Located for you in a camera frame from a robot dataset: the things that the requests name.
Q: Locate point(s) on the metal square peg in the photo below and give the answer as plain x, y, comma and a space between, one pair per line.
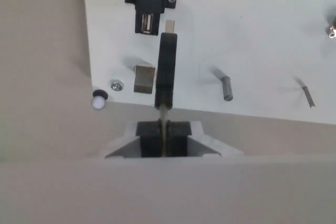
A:
143, 78

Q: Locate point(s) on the black USB plug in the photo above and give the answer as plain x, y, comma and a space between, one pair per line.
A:
166, 66

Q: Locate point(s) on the white task board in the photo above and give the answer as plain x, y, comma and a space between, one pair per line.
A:
236, 37

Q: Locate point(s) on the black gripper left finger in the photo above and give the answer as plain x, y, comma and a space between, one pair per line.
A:
148, 140

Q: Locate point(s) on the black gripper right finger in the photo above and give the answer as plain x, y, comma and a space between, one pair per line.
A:
178, 140

